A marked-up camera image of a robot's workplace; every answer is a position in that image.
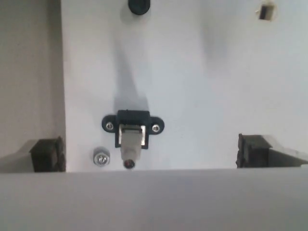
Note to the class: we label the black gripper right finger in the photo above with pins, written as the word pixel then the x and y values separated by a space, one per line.
pixel 252 151

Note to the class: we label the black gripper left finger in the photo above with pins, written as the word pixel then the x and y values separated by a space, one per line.
pixel 45 154

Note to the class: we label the white task board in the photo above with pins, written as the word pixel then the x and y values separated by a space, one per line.
pixel 192 96

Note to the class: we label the grey Ethernet plug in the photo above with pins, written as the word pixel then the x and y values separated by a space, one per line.
pixel 131 142

